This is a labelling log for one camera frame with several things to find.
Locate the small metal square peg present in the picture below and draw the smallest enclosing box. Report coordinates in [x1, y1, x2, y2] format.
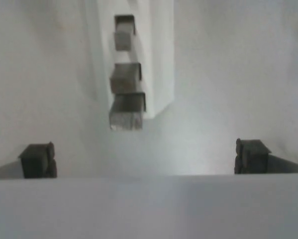
[113, 15, 136, 52]

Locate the medium metal square peg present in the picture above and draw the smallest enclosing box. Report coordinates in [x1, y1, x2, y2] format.
[109, 62, 142, 94]

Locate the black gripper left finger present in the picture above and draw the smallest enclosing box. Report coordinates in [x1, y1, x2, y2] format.
[0, 141, 58, 180]

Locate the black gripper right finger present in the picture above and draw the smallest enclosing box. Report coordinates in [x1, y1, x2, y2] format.
[234, 138, 298, 175]

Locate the white square peg holder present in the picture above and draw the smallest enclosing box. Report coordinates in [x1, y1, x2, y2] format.
[85, 0, 176, 120]

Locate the large metal square peg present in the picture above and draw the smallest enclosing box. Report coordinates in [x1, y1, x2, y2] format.
[109, 92, 147, 131]

